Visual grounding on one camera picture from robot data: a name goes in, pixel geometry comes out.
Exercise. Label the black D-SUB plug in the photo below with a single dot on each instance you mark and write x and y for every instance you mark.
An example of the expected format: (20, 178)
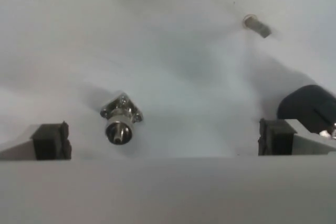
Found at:
(302, 103)

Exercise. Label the metal BNC plug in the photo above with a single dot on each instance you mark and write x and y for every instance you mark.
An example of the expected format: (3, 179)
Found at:
(117, 129)

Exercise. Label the white task board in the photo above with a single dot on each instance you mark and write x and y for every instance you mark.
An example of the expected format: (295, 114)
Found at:
(157, 51)

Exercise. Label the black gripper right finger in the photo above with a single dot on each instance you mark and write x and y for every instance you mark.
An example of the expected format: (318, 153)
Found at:
(278, 137)

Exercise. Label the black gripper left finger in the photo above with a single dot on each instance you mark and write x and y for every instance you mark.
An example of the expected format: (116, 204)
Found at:
(50, 140)

